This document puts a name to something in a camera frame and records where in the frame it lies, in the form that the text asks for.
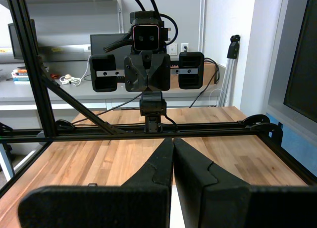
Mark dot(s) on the aluminium rail with black bracket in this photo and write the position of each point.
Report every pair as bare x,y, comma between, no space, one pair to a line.
234,47

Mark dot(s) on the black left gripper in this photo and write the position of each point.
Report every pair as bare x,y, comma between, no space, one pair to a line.
104,84

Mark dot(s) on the grey office desk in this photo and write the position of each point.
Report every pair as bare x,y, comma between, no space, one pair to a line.
24,94

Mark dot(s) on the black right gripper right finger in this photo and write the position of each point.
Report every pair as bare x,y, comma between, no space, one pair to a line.
247,208

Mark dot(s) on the stack of books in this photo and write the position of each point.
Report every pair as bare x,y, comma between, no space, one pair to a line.
21,77

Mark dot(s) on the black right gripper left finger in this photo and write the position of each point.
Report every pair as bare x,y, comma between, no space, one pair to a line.
99,208

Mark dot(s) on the white wall outlet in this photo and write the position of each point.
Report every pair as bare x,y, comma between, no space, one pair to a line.
184,47
173,49

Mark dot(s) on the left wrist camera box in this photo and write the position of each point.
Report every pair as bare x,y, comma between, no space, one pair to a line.
145,37

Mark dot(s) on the black computer monitor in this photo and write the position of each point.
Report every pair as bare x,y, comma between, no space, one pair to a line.
99,43
13,40

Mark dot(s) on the black aluminium frame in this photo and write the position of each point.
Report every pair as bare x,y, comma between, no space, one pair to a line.
29,64

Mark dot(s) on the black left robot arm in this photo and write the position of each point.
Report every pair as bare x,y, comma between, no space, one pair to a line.
152,106

